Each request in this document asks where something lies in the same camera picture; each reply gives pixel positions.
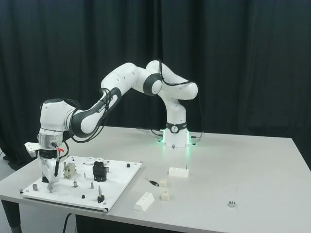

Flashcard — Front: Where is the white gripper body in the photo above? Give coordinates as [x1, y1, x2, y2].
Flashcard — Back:
[37, 156, 61, 183]

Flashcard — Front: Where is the white square-hole peg holder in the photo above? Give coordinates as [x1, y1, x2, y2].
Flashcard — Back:
[133, 192, 155, 211]

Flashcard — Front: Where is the white round-hole peg holder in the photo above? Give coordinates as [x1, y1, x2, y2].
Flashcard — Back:
[168, 166, 190, 179]

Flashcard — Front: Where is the thin black rod red tag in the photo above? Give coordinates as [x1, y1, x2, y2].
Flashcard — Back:
[53, 145, 66, 177]

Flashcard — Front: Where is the black D-SUB plug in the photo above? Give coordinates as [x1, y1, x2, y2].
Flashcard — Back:
[92, 160, 108, 183]

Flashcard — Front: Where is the black table leg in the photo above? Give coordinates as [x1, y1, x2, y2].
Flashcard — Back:
[1, 199, 20, 233]

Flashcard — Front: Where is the white task board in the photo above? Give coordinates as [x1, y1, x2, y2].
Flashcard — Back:
[18, 155, 143, 214]

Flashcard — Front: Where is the black curtain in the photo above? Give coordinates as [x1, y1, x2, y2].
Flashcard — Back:
[0, 0, 311, 168]

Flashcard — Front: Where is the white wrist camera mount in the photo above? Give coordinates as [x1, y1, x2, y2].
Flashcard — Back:
[24, 142, 42, 156]

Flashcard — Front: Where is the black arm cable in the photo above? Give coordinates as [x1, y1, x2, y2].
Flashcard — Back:
[51, 88, 118, 146]
[157, 59, 195, 86]

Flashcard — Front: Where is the black cable under table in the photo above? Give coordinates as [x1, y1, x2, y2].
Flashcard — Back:
[63, 213, 75, 233]

